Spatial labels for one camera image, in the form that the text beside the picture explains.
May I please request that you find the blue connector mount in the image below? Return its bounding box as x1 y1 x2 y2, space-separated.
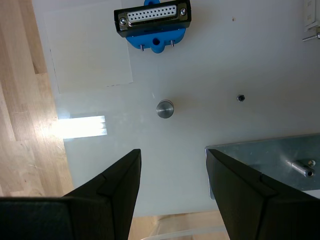
124 0 188 55

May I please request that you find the black D-sub connector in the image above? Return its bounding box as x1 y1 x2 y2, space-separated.
113 0 193 39

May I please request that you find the steel pin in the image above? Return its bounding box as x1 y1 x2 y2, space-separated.
286 159 316 177

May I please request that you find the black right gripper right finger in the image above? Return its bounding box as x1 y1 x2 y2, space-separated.
206 148 320 240

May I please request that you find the grey metal plate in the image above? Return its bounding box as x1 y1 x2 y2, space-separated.
204 133 320 201

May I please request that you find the steel 16mm cylinder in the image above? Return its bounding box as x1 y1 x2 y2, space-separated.
156 99 175 120

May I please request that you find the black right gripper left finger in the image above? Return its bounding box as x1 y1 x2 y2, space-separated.
0 149 142 240

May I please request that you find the white taskboard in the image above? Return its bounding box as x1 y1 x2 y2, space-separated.
31 0 320 218

